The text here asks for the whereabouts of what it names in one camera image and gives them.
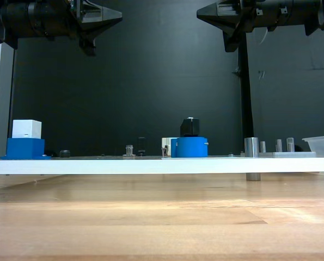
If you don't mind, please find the thick steel cylinder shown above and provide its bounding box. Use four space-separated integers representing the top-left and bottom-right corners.
244 137 261 182

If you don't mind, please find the black block plug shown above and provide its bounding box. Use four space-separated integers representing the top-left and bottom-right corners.
180 116 200 138

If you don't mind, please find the white cube block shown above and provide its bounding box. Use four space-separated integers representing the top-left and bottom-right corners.
11 119 42 140

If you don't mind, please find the small black plug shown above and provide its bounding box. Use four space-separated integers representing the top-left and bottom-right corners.
137 136 147 157

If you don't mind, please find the blue round holder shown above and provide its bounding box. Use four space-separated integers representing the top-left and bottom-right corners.
170 136 209 158

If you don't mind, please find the white connector housing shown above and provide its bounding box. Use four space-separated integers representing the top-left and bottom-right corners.
161 136 179 158

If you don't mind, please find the blue square holder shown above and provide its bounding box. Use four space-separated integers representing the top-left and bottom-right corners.
0 138 52 160

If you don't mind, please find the clear plastic tub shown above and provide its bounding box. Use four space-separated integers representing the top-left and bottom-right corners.
301 134 324 158

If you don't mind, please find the white board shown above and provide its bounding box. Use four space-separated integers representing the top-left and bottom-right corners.
0 155 324 175

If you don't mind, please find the black frame post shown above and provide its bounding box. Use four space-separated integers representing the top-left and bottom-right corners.
231 27 255 153

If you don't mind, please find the grey base plate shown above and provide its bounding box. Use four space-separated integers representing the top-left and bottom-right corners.
240 151 317 158

